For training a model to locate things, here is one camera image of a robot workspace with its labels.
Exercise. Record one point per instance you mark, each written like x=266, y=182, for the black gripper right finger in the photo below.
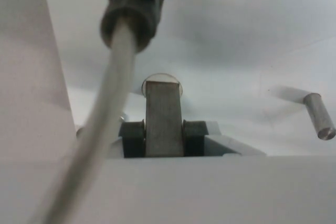
x=194, y=140

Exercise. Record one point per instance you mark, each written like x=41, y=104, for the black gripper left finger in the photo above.
x=132, y=140

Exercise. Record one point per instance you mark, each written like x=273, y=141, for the metal round peg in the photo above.
x=319, y=116

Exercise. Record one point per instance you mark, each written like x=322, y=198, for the metal square peg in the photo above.
x=164, y=119

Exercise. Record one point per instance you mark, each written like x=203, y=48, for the white task board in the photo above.
x=223, y=37

